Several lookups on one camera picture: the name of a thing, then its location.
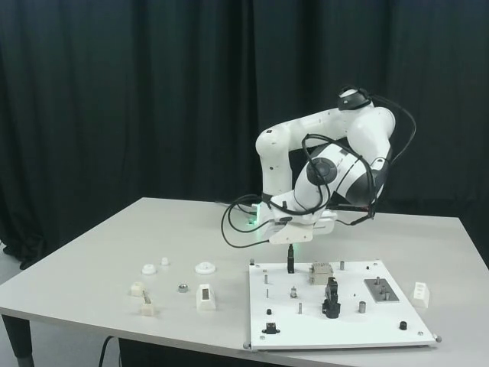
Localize black floor cable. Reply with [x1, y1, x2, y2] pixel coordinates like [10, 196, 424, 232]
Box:
[100, 335, 118, 367]

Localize white task board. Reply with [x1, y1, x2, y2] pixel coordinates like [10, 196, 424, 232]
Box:
[242, 259, 440, 351]

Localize black D-SUB plug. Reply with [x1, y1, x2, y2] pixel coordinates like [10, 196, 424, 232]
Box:
[320, 277, 342, 320]

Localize thin black rod red tag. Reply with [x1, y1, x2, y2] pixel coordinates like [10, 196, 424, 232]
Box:
[332, 205, 377, 227]

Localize white holder with holes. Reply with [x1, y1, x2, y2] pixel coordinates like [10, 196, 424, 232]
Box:
[410, 281, 431, 308]

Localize black curtain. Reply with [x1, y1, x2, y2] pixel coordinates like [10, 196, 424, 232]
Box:
[0, 0, 489, 271]

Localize black forearm cable loop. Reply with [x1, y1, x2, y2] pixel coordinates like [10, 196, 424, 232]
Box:
[300, 132, 379, 215]

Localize long black arm cable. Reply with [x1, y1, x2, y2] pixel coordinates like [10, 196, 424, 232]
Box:
[357, 88, 417, 221]

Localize black box under table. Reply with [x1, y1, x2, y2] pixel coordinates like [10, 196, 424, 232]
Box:
[118, 336, 276, 367]

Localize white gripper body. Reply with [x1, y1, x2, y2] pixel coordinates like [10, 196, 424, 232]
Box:
[267, 220, 316, 246]

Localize large white peg holder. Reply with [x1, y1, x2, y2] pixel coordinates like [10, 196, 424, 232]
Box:
[195, 283, 219, 311]

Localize dark table leg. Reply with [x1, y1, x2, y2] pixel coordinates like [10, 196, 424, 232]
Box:
[1, 313, 32, 367]

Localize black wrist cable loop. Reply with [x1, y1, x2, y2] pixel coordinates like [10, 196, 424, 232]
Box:
[222, 193, 291, 248]

